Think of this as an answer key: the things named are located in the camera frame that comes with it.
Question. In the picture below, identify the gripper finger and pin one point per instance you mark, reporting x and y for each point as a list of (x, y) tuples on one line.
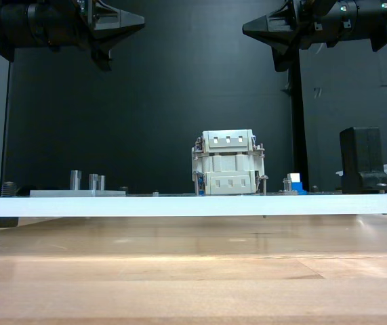
[(118, 34), (115, 18), (278, 38), (278, 22)]

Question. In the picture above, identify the grey HAN10E connector insert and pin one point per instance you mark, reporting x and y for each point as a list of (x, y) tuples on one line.
[(227, 140)]

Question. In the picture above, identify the small silver metal connector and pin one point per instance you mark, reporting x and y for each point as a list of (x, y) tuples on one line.
[(286, 185)]

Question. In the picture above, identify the small blue white connector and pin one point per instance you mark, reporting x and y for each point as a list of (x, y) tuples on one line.
[(297, 188)]

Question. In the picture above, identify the grey connector base socket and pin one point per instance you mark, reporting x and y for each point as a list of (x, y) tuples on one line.
[(228, 183)]

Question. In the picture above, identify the small black board screw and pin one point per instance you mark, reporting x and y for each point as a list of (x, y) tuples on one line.
[(314, 188), (124, 189)]

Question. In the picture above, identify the grey metal plate with posts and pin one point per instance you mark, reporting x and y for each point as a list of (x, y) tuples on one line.
[(78, 193)]

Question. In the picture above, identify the ribbed black screw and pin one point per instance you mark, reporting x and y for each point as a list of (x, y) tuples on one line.
[(9, 189)]

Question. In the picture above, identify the white task board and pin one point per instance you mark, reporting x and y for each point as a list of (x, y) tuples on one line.
[(193, 206)]

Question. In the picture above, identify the black rubber board foot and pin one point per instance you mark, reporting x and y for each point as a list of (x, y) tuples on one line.
[(6, 222)]

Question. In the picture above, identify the black wall post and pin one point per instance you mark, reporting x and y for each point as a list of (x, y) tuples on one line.
[(298, 135)]

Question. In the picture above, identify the black plastic bracket block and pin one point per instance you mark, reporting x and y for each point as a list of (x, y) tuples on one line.
[(361, 152)]

